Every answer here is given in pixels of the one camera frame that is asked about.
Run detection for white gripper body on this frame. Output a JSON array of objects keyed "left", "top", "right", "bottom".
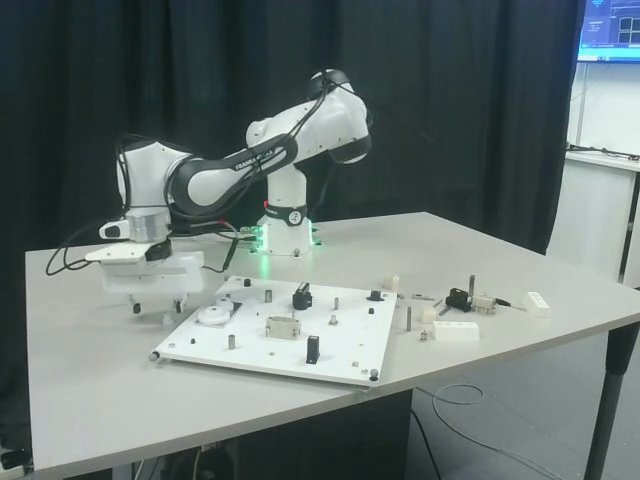
[{"left": 102, "top": 250, "right": 206, "bottom": 302}]

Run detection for white large gear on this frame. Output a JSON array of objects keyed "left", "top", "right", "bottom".
[{"left": 195, "top": 307, "right": 232, "bottom": 329}]

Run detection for white task board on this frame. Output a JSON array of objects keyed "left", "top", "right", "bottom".
[{"left": 148, "top": 274, "right": 400, "bottom": 390}]

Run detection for long white holder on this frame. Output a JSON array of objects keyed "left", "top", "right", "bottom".
[
  {"left": 521, "top": 291, "right": 553, "bottom": 319},
  {"left": 432, "top": 321, "right": 480, "bottom": 343}
]

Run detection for black Ethernet plug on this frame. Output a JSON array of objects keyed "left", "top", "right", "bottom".
[{"left": 446, "top": 287, "right": 474, "bottom": 314}]

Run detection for black curtain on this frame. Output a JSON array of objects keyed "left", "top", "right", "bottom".
[{"left": 0, "top": 0, "right": 581, "bottom": 451}]

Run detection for black table leg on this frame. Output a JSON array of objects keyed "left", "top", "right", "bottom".
[{"left": 583, "top": 327, "right": 629, "bottom": 480}]

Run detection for blue screen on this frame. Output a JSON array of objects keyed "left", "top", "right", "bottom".
[{"left": 575, "top": 0, "right": 640, "bottom": 64}]

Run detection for black base cables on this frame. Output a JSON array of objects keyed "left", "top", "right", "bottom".
[{"left": 169, "top": 219, "right": 261, "bottom": 246}]

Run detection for black floor cable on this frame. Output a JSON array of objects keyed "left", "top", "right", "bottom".
[{"left": 412, "top": 399, "right": 437, "bottom": 480}]

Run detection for grey floor cable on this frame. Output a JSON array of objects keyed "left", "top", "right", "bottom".
[{"left": 414, "top": 383, "right": 640, "bottom": 480}]

